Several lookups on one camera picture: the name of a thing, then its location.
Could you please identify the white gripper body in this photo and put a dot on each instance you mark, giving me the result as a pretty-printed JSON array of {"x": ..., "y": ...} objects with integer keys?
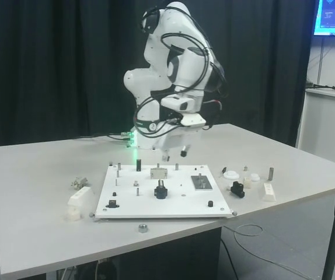
[{"x": 179, "y": 137}]

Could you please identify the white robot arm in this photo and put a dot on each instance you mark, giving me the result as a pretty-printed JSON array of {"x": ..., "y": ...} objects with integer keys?
[{"x": 138, "y": 81}]

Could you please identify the large metal round peg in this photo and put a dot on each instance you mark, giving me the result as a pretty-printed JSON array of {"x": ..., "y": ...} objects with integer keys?
[{"x": 270, "y": 174}]

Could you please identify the long white peg holder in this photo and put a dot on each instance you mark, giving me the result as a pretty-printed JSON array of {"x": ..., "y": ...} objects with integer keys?
[
  {"x": 81, "y": 196},
  {"x": 268, "y": 192}
]

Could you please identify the black USB plug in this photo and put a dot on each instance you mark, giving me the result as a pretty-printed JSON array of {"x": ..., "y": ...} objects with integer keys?
[{"x": 139, "y": 165}]

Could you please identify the dark metal bolt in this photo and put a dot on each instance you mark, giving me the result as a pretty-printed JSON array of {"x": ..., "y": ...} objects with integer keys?
[{"x": 223, "y": 171}]

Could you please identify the white task board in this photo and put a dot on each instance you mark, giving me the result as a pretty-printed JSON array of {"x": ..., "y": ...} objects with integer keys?
[{"x": 170, "y": 205}]

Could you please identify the white large gear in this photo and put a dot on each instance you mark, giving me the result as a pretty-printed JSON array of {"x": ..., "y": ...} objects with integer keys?
[{"x": 231, "y": 175}]

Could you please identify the metal BNC plug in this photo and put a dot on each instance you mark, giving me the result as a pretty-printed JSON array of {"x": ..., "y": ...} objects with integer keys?
[{"x": 245, "y": 168}]

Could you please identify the black D-SUB plug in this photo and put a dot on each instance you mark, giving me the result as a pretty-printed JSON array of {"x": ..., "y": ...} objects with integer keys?
[{"x": 237, "y": 189}]

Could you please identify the small white holder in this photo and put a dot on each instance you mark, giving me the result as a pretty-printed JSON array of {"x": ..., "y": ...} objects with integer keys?
[
  {"x": 247, "y": 182},
  {"x": 73, "y": 214}
]

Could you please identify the white medium gear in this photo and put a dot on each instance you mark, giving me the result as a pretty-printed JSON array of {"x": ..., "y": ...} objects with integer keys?
[{"x": 254, "y": 177}]

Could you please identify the metal nut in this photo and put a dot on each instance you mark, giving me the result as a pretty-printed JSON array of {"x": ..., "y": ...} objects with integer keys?
[{"x": 143, "y": 228}]

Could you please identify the beige waterproof plug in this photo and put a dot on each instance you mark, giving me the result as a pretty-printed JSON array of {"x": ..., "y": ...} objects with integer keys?
[{"x": 79, "y": 183}]

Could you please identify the black cabinet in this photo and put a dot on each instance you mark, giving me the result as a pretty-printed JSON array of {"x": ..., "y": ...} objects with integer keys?
[{"x": 156, "y": 256}]

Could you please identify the black curtain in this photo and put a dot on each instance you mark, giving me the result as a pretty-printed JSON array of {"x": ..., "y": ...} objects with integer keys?
[{"x": 53, "y": 73}]

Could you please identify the white cabinet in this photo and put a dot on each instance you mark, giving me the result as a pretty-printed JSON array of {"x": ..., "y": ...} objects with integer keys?
[{"x": 325, "y": 125}]

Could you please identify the dark table leg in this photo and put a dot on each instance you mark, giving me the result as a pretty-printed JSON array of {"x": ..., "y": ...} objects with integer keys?
[{"x": 334, "y": 233}]

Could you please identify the blue screen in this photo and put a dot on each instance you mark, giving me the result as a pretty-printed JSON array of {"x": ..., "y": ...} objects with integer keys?
[{"x": 334, "y": 17}]

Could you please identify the white camera mounting plate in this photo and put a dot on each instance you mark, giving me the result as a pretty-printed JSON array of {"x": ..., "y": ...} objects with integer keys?
[{"x": 193, "y": 120}]

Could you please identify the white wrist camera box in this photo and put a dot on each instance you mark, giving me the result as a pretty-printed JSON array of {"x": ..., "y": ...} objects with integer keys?
[{"x": 170, "y": 102}]

